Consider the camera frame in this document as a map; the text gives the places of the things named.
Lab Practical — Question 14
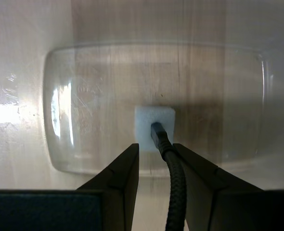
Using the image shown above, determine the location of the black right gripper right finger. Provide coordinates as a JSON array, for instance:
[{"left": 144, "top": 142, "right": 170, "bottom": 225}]
[{"left": 172, "top": 143, "right": 284, "bottom": 231}]

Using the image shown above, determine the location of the clear plastic tub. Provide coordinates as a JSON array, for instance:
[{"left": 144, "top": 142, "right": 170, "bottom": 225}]
[{"left": 0, "top": 0, "right": 284, "bottom": 231}]

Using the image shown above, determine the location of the braided USB-C plug cable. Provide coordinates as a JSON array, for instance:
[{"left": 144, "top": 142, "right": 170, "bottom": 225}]
[{"left": 151, "top": 122, "right": 188, "bottom": 231}]

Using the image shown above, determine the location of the white foam block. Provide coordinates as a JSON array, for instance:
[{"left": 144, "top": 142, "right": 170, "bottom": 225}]
[{"left": 134, "top": 105, "right": 176, "bottom": 151}]

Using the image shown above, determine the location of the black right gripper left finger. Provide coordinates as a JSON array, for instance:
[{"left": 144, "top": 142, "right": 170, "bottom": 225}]
[{"left": 0, "top": 143, "right": 140, "bottom": 231}]

